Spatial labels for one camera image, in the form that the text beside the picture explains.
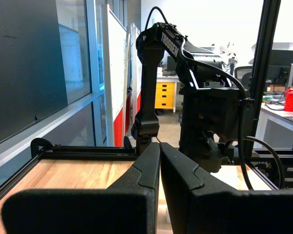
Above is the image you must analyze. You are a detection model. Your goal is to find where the yellow drawer cabinet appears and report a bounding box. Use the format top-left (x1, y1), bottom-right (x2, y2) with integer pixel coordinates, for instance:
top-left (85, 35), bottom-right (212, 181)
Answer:
top-left (154, 82), bottom-right (176, 110)

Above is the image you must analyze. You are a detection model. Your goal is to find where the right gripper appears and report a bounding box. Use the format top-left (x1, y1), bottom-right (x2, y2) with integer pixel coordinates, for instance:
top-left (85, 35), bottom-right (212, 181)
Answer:
top-left (199, 131), bottom-right (235, 174)

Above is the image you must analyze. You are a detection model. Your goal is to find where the white and red partition panel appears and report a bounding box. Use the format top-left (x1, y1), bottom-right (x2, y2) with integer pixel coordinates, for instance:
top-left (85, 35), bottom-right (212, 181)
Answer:
top-left (100, 4), bottom-right (129, 147)
top-left (129, 23), bottom-right (142, 117)

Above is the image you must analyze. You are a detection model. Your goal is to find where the black computer monitor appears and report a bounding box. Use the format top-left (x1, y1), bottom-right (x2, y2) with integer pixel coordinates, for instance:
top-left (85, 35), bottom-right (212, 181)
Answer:
top-left (166, 56), bottom-right (179, 72)
top-left (266, 50), bottom-right (293, 86)

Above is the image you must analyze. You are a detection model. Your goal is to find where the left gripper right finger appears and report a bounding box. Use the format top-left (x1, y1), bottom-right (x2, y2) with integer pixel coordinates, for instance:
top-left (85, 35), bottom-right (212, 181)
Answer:
top-left (160, 142), bottom-right (293, 234)

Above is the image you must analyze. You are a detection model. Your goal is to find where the white office desk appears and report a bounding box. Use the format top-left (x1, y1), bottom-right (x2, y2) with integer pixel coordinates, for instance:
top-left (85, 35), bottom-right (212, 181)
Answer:
top-left (253, 102), bottom-right (293, 149)

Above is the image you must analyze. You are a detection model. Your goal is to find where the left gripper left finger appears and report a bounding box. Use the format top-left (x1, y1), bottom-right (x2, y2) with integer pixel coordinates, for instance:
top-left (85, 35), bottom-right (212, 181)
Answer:
top-left (1, 142), bottom-right (161, 234)

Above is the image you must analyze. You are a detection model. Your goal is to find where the black aluminium frame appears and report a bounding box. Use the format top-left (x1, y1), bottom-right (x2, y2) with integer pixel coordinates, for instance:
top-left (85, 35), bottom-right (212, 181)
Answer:
top-left (0, 0), bottom-right (293, 208)

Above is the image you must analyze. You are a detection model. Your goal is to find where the white robot figure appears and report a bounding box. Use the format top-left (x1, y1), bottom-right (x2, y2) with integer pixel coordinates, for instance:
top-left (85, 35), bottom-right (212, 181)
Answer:
top-left (219, 41), bottom-right (237, 64)

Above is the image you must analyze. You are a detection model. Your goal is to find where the black mesh office chair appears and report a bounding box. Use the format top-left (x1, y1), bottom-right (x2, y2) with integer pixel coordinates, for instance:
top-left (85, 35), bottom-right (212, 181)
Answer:
top-left (234, 65), bottom-right (253, 92)

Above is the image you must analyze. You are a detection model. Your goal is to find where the grey aluminium window frame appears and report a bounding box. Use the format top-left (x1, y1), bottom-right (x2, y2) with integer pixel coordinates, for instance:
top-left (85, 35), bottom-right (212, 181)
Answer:
top-left (0, 0), bottom-right (107, 193)

